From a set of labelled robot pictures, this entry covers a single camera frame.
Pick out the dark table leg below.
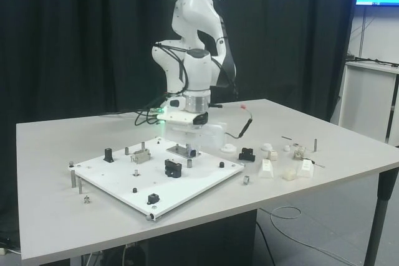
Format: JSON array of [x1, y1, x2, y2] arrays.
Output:
[[363, 171, 392, 266]]

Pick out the black Ethernet plug with cable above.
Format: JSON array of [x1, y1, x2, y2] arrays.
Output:
[[307, 156, 327, 168]]

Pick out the thin black rod red tag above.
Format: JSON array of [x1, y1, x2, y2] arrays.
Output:
[[226, 103, 255, 140]]

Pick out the grey floor cable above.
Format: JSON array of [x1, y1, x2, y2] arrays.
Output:
[[269, 205, 304, 242]]

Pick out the black curtain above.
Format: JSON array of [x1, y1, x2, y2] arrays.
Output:
[[0, 0, 357, 124]]

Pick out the white cabinet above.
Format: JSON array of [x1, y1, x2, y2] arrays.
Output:
[[338, 59, 399, 147]]

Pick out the white large gear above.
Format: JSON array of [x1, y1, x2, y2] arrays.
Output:
[[219, 143, 237, 155]]

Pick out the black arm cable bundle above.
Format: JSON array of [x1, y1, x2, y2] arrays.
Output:
[[157, 43, 190, 96]]

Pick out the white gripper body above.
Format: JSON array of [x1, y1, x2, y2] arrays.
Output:
[[168, 121, 227, 152]]

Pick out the white flat mounting plate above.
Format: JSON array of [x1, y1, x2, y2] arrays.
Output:
[[157, 110, 196, 123]]

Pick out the black cabinet under table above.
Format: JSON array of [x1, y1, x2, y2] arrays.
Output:
[[81, 209, 258, 266]]

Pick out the white task board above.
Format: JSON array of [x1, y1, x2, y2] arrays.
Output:
[[67, 136, 245, 222]]

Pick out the metal waterproof plug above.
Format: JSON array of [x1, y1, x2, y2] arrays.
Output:
[[292, 146, 308, 161]]

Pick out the black D-SUB plug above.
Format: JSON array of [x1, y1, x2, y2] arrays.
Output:
[[238, 146, 256, 163]]

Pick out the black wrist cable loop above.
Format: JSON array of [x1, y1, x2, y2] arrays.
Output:
[[133, 107, 163, 127]]

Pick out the long white peg holder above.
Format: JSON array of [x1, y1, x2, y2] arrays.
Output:
[[296, 158, 314, 179], [257, 158, 276, 180]]

